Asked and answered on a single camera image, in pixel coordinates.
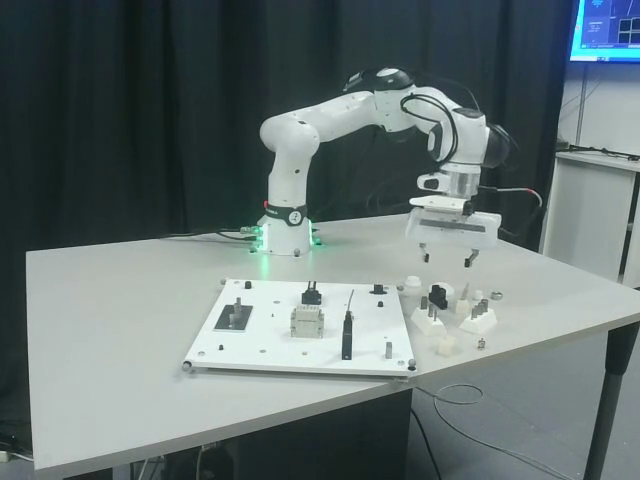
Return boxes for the white task board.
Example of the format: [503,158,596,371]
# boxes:
[180,278,419,384]

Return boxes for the blue screen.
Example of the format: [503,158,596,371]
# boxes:
[568,0,640,64]

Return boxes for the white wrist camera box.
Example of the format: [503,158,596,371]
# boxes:
[417,172,449,194]

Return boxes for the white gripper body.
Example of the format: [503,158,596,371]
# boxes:
[403,207,502,251]

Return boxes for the black plug with thin cable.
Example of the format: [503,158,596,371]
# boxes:
[342,288,357,361]

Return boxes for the black D-SUB plug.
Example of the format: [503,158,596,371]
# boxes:
[428,283,454,307]

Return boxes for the white four-peg holder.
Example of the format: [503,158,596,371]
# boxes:
[458,307,499,334]

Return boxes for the white two-peg holder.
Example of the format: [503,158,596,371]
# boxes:
[409,305,448,335]

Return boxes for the black curtains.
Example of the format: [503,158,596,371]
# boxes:
[0,0,584,249]

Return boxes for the black table leg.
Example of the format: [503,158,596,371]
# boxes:
[584,319,634,480]

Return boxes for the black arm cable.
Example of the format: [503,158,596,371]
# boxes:
[398,74,521,171]

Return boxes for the white cabinet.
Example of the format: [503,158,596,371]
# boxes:
[538,149,640,289]

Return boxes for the black base cables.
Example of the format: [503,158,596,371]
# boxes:
[164,227,261,245]

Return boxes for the grey floor cable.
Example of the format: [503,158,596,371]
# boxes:
[414,382,591,480]

